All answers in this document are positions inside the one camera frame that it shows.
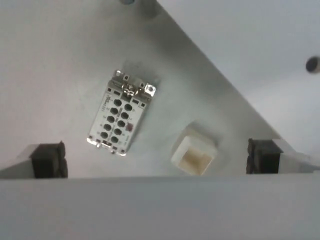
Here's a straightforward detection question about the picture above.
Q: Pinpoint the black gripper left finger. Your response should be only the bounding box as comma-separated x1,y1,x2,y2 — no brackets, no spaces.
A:
0,141,69,180

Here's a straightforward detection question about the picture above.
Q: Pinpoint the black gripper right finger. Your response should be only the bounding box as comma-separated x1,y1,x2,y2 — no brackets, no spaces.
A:
246,137,320,175

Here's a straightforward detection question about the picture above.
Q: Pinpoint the white waterproof plug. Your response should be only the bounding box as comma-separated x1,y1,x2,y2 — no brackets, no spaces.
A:
85,69,158,158

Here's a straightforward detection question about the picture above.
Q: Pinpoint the white small square holder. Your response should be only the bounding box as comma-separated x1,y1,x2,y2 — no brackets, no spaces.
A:
170,124,219,176

